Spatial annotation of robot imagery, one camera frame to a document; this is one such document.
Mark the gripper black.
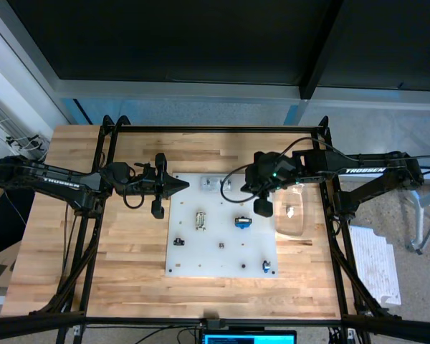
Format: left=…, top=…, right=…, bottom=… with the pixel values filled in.
left=240, top=150, right=299, bottom=218
left=133, top=153, right=190, bottom=220

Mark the blue D-sub connector block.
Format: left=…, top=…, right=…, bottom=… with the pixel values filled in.
left=234, top=214, right=254, bottom=231

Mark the white taskboard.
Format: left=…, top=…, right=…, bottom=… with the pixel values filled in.
left=163, top=173, right=280, bottom=279

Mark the aluminium bar block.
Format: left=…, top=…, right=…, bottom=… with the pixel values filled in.
left=199, top=176, right=234, bottom=194

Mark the clear plastic tub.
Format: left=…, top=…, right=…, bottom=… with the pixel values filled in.
left=274, top=188, right=308, bottom=238

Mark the blue laptop screen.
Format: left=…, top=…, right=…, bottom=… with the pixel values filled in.
left=199, top=330, right=297, bottom=344

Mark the black overhead beam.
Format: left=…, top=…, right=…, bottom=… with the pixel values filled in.
left=300, top=0, right=345, bottom=100

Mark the grey metal stand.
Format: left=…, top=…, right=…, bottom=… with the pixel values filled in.
left=401, top=177, right=430, bottom=256

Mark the brown cardboard box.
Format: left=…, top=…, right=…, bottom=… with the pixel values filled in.
left=0, top=240, right=22, bottom=287

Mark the arm looping cable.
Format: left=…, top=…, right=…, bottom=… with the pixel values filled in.
left=220, top=165, right=261, bottom=204

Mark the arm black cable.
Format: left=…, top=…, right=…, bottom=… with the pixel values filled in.
left=123, top=184, right=147, bottom=210

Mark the black aluminium frame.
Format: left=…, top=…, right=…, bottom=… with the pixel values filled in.
left=0, top=114, right=430, bottom=344

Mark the arm long cable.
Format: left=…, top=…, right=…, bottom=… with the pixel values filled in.
left=278, top=137, right=430, bottom=161

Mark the small black camera box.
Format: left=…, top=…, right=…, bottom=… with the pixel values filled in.
left=203, top=310, right=221, bottom=329

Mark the black plug cable bundle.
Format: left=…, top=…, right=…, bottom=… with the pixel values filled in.
left=5, top=134, right=46, bottom=153

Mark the thin black floor cable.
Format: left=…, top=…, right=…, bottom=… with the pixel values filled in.
left=176, top=324, right=201, bottom=344

